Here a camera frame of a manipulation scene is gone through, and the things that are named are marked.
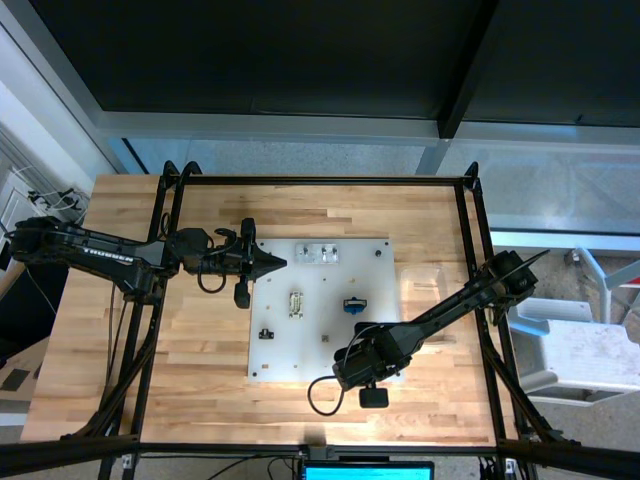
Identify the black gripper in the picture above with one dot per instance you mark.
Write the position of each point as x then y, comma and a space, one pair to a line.
385, 360
225, 260

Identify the blue laptop screen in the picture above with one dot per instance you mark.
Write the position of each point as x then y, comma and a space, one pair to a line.
365, 472

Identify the brown cardboard box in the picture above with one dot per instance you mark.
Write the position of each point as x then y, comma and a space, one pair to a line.
35, 360

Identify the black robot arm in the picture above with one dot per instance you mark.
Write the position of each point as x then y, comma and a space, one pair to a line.
450, 306
107, 252

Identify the grey metal chair frame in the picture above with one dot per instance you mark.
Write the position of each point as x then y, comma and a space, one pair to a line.
606, 300

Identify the small black clamp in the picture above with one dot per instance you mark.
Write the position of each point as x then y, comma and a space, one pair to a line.
266, 334

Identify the white board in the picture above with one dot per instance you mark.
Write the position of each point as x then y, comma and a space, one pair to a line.
295, 355

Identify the small black fixed camera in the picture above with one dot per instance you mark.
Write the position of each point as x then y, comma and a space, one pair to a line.
319, 447

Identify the blue and black connector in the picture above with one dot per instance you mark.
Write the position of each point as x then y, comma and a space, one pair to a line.
354, 305

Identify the white plastic stool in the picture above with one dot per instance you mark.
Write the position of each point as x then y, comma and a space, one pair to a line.
590, 345

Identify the black metal frame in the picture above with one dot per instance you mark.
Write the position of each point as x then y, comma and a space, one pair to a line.
320, 180

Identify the clear plastic tub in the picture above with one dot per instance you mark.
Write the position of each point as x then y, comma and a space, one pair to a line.
420, 285

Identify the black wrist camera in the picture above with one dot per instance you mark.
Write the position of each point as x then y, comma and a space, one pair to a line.
352, 370

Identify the beige multipin connector housing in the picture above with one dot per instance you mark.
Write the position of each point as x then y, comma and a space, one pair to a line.
296, 305

